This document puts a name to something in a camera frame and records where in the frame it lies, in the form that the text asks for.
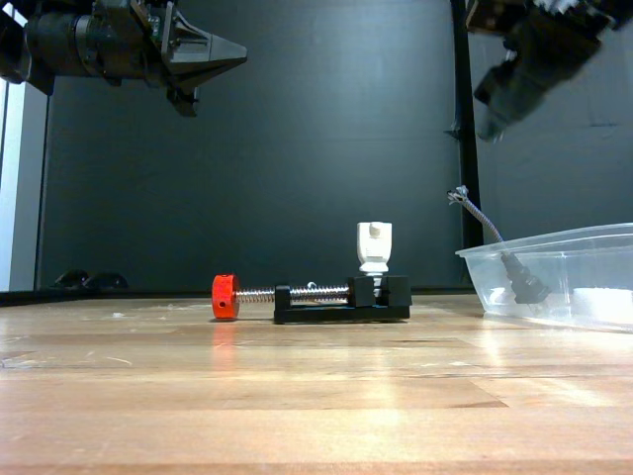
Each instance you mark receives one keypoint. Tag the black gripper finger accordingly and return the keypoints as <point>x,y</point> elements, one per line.
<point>203,47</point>
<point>203,71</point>

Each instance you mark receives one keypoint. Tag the clear plastic tub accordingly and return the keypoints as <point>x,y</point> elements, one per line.
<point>598,247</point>

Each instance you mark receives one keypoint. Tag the black clamp with orange knob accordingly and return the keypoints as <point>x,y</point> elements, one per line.
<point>341,314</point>

